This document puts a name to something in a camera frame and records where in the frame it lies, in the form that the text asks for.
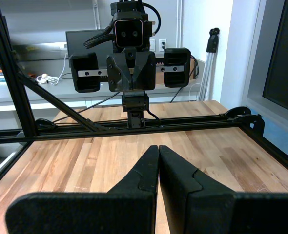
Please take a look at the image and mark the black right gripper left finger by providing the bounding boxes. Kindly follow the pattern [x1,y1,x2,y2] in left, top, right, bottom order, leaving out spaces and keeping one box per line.
[5,145,159,234]

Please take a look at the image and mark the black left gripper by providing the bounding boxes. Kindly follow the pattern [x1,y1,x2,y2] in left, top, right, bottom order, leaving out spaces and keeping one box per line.
[69,48,191,93]

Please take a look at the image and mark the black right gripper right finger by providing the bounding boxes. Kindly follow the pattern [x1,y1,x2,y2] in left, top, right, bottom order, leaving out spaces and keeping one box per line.
[159,145,288,234]

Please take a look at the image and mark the black computer monitor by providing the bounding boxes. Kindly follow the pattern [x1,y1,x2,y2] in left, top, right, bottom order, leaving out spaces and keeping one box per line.
[65,29,115,60]

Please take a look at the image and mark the grey tripod with black head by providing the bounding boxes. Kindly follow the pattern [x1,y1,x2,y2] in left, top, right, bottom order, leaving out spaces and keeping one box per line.
[198,27,220,102]

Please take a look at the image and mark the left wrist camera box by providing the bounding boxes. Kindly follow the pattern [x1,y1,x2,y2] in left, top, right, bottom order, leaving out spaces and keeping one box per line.
[113,19,145,49]

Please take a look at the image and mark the braided black left arm cable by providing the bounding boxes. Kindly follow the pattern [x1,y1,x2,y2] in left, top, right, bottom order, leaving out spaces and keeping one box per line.
[83,24,115,49]

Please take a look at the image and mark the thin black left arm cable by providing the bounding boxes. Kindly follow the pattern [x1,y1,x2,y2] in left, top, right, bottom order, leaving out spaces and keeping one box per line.
[138,0,161,37]

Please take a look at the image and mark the white wall conduit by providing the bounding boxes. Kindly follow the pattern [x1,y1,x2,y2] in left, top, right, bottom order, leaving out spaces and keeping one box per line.
[177,0,184,48]

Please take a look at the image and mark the coiled white cable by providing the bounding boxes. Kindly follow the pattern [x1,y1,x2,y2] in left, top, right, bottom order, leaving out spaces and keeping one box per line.
[36,52,69,86]

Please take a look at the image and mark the white wall shelf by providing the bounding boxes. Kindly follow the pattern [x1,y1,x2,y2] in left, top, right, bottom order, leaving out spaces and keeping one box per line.
[0,0,101,32]

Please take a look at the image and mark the black aluminium frame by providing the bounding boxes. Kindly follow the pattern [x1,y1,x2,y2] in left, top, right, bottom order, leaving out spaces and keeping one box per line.
[0,0,288,195]

